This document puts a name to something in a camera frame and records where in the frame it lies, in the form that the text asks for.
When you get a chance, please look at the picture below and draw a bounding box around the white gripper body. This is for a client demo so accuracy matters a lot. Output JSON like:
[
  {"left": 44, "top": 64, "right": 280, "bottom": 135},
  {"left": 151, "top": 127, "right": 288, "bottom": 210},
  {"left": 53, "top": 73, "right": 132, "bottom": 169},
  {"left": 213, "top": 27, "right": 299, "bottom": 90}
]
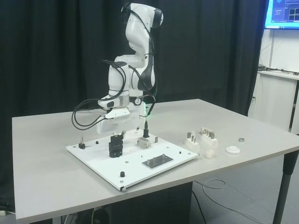
[{"left": 96, "top": 113, "right": 141, "bottom": 135}]

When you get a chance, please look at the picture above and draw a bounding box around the flat white mounting plate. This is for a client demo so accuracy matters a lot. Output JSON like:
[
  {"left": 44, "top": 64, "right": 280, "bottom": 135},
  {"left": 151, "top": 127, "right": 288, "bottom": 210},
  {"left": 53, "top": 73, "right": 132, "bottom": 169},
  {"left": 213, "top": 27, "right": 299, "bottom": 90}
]
[{"left": 104, "top": 107, "right": 130, "bottom": 119}]

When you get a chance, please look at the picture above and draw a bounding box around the white task board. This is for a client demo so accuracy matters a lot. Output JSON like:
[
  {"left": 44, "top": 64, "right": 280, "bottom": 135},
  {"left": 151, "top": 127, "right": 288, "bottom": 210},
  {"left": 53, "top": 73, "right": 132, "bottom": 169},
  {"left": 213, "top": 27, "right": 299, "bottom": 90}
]
[{"left": 65, "top": 127, "right": 199, "bottom": 192}]

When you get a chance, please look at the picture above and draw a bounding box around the white square peg holder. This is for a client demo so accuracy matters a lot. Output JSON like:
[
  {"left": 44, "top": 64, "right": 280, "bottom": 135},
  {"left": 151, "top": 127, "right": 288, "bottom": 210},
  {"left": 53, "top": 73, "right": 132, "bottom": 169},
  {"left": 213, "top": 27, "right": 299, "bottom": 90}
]
[{"left": 185, "top": 137, "right": 200, "bottom": 151}]

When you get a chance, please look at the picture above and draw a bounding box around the black cabinet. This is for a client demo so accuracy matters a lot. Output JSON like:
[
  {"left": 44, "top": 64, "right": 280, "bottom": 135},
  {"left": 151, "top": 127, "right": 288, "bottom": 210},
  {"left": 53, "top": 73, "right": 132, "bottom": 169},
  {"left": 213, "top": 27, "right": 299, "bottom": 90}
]
[{"left": 61, "top": 182, "right": 194, "bottom": 224}]

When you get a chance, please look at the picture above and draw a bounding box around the white round peg holder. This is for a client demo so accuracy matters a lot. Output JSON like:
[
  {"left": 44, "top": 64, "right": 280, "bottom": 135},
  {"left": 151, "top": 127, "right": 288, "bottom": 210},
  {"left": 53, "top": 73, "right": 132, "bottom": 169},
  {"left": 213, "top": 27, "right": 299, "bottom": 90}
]
[{"left": 200, "top": 135, "right": 219, "bottom": 148}]

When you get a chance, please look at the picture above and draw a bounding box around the black curtain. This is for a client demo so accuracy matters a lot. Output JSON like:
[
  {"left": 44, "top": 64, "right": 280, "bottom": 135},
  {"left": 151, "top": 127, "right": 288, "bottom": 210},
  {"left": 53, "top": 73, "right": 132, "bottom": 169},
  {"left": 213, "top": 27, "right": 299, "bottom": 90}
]
[{"left": 0, "top": 0, "right": 269, "bottom": 210}]

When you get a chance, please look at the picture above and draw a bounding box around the white large gear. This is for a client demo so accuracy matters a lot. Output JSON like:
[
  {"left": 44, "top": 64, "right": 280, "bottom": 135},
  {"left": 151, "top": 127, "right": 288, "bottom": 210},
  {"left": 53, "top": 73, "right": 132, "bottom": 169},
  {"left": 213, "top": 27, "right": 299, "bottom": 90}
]
[{"left": 226, "top": 145, "right": 241, "bottom": 154}]

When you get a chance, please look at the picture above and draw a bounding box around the white cabinet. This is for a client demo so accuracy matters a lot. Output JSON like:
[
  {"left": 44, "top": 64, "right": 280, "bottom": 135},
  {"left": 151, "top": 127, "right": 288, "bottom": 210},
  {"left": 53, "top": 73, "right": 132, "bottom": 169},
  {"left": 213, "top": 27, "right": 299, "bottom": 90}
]
[{"left": 253, "top": 70, "right": 299, "bottom": 135}]

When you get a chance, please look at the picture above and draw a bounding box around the black table leg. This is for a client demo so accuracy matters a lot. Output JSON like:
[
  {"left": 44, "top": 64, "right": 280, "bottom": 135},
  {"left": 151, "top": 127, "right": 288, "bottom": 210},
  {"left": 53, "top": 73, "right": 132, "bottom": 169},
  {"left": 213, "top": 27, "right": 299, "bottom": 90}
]
[{"left": 273, "top": 149, "right": 294, "bottom": 224}]

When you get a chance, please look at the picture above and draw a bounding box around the blue screen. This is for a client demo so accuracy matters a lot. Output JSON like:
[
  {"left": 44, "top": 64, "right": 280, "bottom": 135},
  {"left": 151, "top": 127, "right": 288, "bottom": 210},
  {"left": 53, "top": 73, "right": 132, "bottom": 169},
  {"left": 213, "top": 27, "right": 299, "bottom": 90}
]
[{"left": 263, "top": 0, "right": 299, "bottom": 30}]

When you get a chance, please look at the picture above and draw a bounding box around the black plug with short cable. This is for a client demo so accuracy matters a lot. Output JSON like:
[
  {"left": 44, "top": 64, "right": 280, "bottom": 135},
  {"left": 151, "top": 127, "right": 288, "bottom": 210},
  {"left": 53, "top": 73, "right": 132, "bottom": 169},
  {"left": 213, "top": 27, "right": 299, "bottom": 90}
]
[{"left": 142, "top": 120, "right": 150, "bottom": 139}]

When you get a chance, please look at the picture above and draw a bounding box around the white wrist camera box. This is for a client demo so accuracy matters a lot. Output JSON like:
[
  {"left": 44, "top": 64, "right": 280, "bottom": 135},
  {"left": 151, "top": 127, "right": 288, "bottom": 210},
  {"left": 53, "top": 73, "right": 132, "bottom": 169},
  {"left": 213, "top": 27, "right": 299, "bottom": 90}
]
[{"left": 97, "top": 99, "right": 117, "bottom": 109}]

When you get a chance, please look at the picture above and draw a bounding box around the silver wrist ring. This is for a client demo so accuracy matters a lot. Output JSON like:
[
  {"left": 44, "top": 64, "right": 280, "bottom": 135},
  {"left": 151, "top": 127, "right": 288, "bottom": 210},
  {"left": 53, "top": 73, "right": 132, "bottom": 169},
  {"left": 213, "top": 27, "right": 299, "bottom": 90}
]
[{"left": 116, "top": 95, "right": 130, "bottom": 108}]

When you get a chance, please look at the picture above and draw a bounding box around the thin black rod on wire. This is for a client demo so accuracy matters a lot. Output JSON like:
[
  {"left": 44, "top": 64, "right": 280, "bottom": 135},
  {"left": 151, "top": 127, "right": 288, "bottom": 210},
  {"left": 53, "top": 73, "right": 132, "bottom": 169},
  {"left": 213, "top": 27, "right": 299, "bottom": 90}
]
[{"left": 137, "top": 94, "right": 157, "bottom": 116}]

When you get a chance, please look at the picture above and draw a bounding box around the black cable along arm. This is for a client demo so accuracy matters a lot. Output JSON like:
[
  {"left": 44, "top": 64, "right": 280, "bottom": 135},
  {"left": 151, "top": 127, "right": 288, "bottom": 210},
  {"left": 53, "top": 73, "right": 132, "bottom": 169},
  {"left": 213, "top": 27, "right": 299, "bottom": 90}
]
[{"left": 71, "top": 2, "right": 160, "bottom": 130}]

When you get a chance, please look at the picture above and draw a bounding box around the grey looped cable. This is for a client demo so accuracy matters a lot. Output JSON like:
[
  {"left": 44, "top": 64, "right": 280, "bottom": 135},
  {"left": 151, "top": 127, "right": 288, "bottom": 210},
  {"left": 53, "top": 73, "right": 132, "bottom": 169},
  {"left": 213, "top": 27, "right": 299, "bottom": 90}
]
[{"left": 201, "top": 179, "right": 275, "bottom": 224}]

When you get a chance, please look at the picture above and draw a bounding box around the black cable bundle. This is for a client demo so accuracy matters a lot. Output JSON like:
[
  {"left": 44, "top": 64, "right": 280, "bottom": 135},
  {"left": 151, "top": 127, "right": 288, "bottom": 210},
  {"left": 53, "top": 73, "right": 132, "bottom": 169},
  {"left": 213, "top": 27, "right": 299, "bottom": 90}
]
[{"left": 257, "top": 66, "right": 299, "bottom": 77}]

